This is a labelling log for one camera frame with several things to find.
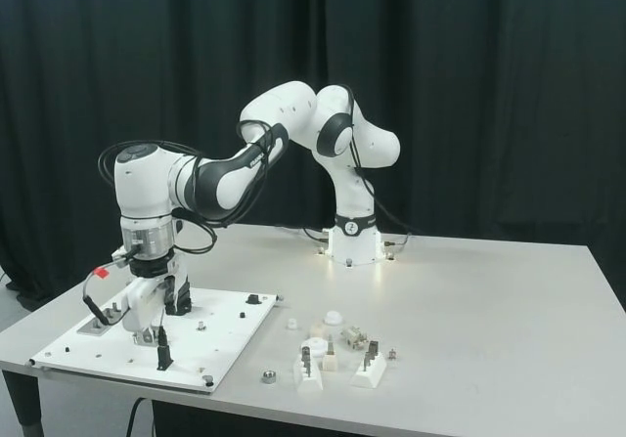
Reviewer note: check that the thick metal round peg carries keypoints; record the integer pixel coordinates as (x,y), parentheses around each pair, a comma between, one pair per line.
(306,355)

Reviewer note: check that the white large gear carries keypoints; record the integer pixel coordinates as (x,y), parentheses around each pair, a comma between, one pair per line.
(318,345)

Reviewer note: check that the metal BNC plug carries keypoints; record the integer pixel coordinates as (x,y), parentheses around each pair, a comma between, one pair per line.
(267,376)

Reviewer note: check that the small white plug holder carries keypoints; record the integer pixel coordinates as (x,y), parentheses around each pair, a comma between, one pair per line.
(329,362)

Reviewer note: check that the white task board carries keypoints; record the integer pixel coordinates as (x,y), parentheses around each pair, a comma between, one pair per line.
(235,344)

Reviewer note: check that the black tapered table leg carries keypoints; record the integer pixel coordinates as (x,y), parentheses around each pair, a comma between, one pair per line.
(19,407)

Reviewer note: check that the medium metal square peg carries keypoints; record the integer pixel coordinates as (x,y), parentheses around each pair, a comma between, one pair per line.
(366,360)

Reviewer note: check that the black curtain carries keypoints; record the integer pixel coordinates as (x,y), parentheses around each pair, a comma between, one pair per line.
(464,65)

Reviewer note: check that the small cream holder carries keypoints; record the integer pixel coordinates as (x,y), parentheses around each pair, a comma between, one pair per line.
(317,330)

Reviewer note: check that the white medium gear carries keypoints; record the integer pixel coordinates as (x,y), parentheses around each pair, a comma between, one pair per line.
(333,318)

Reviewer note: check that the thick metal square peg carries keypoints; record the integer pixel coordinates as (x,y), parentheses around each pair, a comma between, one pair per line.
(373,350)

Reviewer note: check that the black D-SUB plug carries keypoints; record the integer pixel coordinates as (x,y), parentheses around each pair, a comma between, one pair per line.
(178,300)

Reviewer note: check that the white round peg holder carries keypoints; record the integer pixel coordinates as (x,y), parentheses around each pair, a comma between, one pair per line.
(305,382)

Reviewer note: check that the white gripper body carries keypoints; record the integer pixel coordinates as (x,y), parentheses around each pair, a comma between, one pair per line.
(142,306)

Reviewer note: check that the black USB plug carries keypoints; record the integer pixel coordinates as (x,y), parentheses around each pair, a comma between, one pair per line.
(163,341)

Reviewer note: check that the white square peg holder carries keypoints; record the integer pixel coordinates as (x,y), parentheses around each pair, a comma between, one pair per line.
(369,376)

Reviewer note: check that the beige waterproof plug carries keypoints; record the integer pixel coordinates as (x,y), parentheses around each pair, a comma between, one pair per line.
(354,338)

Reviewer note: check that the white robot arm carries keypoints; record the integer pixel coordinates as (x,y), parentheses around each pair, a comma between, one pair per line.
(303,114)

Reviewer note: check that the grey Ethernet plug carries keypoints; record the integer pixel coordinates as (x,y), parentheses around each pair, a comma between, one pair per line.
(330,344)

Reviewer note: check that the white small gear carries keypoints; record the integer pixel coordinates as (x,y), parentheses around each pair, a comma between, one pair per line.
(292,323)

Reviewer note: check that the small metal bolt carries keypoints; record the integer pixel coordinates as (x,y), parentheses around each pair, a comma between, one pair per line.
(391,354)

